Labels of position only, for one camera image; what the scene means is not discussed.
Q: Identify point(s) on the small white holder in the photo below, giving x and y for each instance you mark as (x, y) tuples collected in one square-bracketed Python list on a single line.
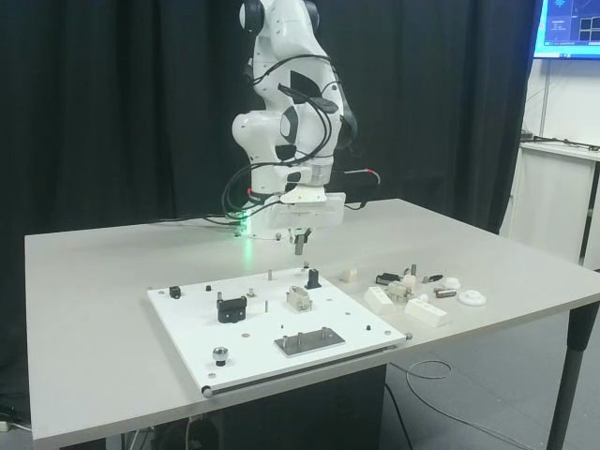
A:
[(348, 274)]

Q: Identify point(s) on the black USB plug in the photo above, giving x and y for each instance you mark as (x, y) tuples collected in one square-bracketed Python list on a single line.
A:
[(386, 278)]

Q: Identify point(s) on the black curtain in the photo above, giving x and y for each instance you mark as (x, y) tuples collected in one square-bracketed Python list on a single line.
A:
[(117, 117)]

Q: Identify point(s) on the white large gear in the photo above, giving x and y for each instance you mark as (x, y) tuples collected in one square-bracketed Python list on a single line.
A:
[(472, 300)]

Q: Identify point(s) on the metal square peg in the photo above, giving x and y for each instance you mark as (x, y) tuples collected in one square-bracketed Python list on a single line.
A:
[(298, 247)]

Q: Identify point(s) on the white medium gear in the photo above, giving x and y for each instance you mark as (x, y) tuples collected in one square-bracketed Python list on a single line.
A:
[(452, 284)]

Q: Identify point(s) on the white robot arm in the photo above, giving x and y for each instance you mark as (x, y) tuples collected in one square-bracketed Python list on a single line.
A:
[(276, 136)]

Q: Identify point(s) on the black Ethernet plug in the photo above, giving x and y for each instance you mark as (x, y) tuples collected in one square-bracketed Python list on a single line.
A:
[(433, 278)]

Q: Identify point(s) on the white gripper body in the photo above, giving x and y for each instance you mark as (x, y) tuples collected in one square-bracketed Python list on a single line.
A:
[(309, 213)]

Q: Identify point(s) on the long white peg holder block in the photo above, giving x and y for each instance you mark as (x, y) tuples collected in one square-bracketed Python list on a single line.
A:
[(427, 313)]

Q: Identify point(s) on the black box under table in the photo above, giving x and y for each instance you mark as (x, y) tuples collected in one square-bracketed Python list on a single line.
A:
[(304, 408)]

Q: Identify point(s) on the beige waterproof plug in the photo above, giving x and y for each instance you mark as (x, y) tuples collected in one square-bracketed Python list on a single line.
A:
[(399, 293)]

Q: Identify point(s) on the white task board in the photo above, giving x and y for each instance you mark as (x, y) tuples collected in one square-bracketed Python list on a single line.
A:
[(262, 337)]

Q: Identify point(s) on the black table leg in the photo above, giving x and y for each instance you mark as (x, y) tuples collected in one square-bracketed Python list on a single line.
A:
[(569, 375)]

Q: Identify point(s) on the metal bolt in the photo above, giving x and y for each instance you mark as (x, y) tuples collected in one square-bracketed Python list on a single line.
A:
[(220, 356)]

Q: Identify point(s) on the white cabinet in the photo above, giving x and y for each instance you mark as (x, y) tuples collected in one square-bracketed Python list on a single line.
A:
[(553, 201)]

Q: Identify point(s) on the metal peg in holder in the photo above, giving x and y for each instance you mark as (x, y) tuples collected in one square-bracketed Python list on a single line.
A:
[(413, 270)]

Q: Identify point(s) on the blue screen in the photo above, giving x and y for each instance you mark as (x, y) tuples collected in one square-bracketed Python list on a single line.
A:
[(569, 28)]

